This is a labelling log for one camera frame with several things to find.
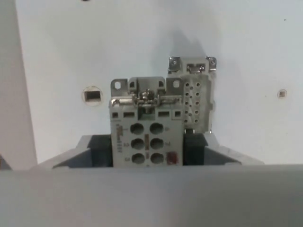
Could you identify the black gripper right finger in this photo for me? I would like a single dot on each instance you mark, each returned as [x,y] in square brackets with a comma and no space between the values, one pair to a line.
[195,151]

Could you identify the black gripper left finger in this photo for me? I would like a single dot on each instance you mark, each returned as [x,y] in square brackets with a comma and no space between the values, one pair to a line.
[99,151]

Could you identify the grey waterproof plug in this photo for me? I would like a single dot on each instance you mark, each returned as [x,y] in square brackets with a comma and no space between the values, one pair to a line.
[146,123]

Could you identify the white task board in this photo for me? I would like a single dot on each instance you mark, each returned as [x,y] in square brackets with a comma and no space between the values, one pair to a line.
[142,35]

